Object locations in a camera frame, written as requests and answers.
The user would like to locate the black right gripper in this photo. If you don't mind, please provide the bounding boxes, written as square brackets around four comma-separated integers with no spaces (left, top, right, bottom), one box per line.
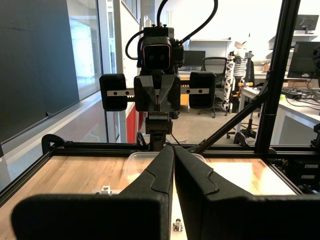
[99,67,217,113]

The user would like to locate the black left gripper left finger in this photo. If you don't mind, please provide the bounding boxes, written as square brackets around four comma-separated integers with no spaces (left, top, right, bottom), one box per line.
[11,145,175,240]

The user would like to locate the black computer monitor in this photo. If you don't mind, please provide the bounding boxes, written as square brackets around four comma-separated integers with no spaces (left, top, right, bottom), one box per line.
[183,50,206,68]
[294,14,320,35]
[286,41,320,80]

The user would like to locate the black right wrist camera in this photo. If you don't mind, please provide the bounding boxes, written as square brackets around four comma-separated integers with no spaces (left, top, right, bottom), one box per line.
[142,36,173,70]

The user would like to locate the white lattice-legged figure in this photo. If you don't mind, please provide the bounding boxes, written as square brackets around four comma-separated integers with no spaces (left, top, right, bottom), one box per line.
[225,48,248,112]

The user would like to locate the blue bar clamp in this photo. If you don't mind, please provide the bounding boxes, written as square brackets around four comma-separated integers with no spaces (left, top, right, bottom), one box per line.
[172,217,184,232]

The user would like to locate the clear plastic tub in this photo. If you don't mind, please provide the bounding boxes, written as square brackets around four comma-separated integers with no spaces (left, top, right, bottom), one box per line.
[124,152,206,183]

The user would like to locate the black aluminium frame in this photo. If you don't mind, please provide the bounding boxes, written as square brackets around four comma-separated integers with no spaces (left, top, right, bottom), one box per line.
[0,0,320,208]

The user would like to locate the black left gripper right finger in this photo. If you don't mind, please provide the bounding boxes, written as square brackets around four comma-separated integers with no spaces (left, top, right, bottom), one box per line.
[174,146,320,240]

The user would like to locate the white shelf cabinet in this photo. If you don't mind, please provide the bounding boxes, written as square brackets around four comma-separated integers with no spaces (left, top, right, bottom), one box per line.
[187,38,233,59]

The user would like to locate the short black right arm cable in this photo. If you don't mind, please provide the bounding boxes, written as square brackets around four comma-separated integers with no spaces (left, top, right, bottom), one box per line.
[125,31,146,61]

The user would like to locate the black control box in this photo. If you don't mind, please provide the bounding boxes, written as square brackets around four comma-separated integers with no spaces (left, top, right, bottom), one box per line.
[292,158,320,193]

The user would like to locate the red panel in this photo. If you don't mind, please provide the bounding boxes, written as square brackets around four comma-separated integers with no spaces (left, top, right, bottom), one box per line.
[125,106,138,144]

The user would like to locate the long black right arm cable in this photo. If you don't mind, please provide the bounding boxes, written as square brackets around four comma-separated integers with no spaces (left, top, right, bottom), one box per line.
[156,0,219,43]

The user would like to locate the white desk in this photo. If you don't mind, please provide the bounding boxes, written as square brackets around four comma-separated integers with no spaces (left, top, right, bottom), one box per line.
[237,86,320,146]

